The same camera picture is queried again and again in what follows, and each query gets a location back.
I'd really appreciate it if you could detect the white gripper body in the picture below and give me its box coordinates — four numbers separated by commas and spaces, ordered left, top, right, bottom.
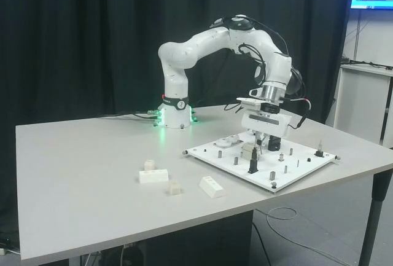
240, 112, 292, 139

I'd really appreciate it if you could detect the black USB plug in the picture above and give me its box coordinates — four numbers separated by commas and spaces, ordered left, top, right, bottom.
247, 146, 259, 175

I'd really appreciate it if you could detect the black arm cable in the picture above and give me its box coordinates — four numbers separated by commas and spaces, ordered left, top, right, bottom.
210, 15, 308, 116

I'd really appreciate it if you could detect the white cabinet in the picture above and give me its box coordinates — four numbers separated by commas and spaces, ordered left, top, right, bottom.
332, 63, 393, 149

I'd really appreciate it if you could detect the dark grey table leg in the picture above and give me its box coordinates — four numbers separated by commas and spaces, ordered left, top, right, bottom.
358, 172, 386, 266

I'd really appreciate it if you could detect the black curtain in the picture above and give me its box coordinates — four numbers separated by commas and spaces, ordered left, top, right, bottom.
0, 0, 351, 244

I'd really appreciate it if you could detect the black D-SUB plug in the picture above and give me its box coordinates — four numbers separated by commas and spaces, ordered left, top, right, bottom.
267, 136, 282, 152

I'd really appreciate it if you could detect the silver flange ring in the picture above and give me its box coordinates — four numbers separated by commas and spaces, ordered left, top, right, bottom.
260, 82, 285, 101

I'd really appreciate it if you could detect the black base cable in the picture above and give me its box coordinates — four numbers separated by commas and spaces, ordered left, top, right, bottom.
104, 109, 162, 120

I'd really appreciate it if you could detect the white task board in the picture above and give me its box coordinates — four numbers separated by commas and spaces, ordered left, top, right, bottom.
182, 131, 342, 194

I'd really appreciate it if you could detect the thin black cable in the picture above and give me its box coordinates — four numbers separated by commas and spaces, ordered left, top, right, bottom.
340, 57, 393, 71

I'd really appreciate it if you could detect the grey floor cable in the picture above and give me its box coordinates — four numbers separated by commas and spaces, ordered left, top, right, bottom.
265, 206, 366, 266

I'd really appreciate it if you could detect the black control cabinet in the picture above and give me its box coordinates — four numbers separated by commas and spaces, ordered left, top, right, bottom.
79, 209, 255, 266

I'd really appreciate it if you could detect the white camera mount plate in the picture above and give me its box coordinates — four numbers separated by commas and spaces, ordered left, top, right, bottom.
236, 96, 265, 110

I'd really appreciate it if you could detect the black floor cable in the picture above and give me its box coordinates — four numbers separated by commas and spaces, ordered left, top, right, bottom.
251, 222, 276, 266

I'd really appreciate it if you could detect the long white peg holder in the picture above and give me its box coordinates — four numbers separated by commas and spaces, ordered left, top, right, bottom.
138, 168, 171, 184
198, 174, 228, 199

